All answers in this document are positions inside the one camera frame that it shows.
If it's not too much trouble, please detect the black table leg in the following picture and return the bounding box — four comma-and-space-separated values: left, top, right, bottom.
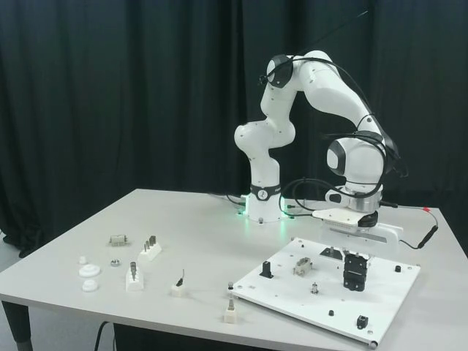
0, 300, 30, 351

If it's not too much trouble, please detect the white large gear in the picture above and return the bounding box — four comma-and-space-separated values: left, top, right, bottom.
78, 265, 100, 281

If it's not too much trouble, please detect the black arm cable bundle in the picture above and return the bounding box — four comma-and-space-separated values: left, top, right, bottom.
257, 54, 409, 219

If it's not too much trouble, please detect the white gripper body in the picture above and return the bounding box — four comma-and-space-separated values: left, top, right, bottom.
320, 222, 405, 255

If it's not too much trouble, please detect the white square peg holder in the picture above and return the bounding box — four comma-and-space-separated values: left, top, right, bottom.
137, 243, 164, 263

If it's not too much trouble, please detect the black floor cable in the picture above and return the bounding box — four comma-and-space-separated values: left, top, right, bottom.
95, 320, 110, 351

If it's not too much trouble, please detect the black base cable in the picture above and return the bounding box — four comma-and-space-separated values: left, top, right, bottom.
208, 192, 250, 214

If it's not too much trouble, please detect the white round peg holder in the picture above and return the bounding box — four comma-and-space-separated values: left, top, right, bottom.
125, 269, 146, 293

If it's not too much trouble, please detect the white task board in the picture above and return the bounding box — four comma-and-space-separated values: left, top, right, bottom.
227, 236, 420, 347

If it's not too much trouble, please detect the black curtain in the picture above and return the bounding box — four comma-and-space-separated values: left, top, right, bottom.
0, 0, 468, 259

